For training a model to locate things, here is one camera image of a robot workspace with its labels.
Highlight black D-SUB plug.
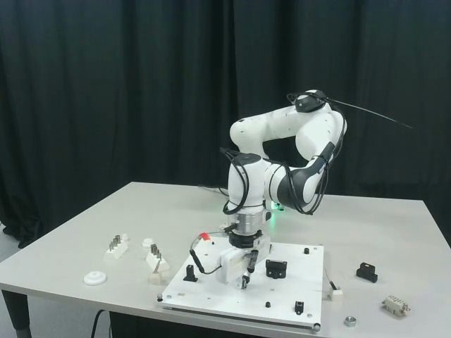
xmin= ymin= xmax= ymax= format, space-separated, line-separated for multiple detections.
xmin=356 ymin=262 xmax=378 ymax=283

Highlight white large gear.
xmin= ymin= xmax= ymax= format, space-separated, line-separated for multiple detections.
xmin=83 ymin=270 xmax=107 ymax=286

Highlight small black plug with cable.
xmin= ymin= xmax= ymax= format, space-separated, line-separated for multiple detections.
xmin=322 ymin=266 xmax=340 ymax=292

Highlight black curtain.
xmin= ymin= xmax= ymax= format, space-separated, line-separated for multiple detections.
xmin=0 ymin=0 xmax=451 ymax=249

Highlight black looping cable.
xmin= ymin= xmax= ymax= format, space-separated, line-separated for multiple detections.
xmin=220 ymin=146 xmax=268 ymax=233

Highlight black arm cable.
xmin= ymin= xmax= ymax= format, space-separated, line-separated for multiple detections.
xmin=287 ymin=90 xmax=350 ymax=215

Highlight white square peg holder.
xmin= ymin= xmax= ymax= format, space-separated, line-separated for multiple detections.
xmin=145 ymin=253 xmax=171 ymax=272

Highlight thin black cable tie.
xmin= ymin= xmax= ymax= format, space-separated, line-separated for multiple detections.
xmin=316 ymin=94 xmax=414 ymax=130

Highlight thick black cable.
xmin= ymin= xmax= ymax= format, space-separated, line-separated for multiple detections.
xmin=92 ymin=309 xmax=107 ymax=338

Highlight beige waterproof plug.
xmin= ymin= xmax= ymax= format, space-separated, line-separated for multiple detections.
xmin=382 ymin=294 xmax=412 ymax=313

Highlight white round peg holder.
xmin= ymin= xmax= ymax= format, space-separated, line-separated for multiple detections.
xmin=103 ymin=242 xmax=129 ymax=261

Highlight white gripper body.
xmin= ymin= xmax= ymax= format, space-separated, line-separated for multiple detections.
xmin=216 ymin=245 xmax=261 ymax=284

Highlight dark grey table leg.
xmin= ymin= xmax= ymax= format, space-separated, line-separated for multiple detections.
xmin=1 ymin=281 xmax=32 ymax=338

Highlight white task board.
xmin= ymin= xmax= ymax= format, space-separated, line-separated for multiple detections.
xmin=156 ymin=234 xmax=325 ymax=332

